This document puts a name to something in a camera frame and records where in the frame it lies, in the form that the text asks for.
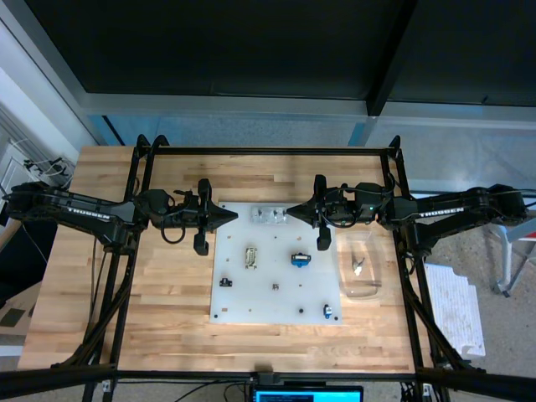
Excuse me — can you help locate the black metal frame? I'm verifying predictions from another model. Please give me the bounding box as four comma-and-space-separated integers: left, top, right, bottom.
0, 133, 536, 402

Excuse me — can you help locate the black white cable bundle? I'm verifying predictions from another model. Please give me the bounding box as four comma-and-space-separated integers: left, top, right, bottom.
23, 157, 70, 179

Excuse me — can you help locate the white task board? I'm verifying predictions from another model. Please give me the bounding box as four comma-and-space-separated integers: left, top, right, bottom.
208, 202, 343, 326

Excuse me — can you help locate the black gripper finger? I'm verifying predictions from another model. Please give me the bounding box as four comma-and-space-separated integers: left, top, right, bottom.
286, 196, 316, 214
209, 201, 240, 217
286, 212, 316, 229
209, 215, 240, 234

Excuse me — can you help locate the laptop screen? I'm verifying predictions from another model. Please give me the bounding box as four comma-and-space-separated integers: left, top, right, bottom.
250, 384, 364, 402

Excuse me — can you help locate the white foam pad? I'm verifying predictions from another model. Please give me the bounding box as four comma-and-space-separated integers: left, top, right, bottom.
423, 262, 487, 358

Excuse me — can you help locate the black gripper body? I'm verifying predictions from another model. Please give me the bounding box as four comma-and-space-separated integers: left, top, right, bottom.
169, 178, 213, 256
314, 174, 359, 251

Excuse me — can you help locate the red white object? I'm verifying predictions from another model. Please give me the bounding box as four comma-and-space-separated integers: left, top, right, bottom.
518, 217, 536, 245

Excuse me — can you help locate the black vertical post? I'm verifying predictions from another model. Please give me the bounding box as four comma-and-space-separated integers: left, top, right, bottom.
365, 0, 420, 117

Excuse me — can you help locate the cardboard box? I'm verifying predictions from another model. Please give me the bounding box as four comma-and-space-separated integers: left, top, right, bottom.
0, 279, 43, 336

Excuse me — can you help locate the clear plastic tub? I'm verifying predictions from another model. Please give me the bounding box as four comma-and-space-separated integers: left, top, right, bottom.
336, 231, 385, 303

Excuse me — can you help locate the grey metal stand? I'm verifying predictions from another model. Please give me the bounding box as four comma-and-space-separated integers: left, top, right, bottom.
485, 221, 536, 299

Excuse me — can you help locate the aluminium clamp block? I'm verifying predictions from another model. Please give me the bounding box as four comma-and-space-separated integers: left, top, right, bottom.
250, 204, 290, 226

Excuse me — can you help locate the blue black D-sub connector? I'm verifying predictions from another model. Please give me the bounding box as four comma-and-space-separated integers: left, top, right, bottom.
290, 251, 313, 270

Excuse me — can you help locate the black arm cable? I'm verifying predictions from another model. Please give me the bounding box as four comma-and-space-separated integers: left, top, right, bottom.
338, 183, 369, 200
160, 224, 188, 245

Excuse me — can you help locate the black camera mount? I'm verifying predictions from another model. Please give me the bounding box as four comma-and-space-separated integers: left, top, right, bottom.
250, 363, 286, 385

